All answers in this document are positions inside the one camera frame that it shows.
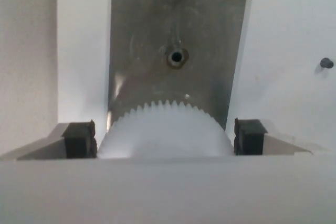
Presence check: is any white task board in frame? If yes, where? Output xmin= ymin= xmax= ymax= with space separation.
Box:
xmin=56 ymin=0 xmax=336 ymax=156

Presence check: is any white large gear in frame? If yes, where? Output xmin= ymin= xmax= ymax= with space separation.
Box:
xmin=97 ymin=99 xmax=235 ymax=159

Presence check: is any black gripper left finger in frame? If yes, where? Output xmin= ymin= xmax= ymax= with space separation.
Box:
xmin=0 ymin=120 xmax=98 ymax=161

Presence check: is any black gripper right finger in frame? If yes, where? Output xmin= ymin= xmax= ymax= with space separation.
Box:
xmin=233 ymin=118 xmax=314 ymax=156

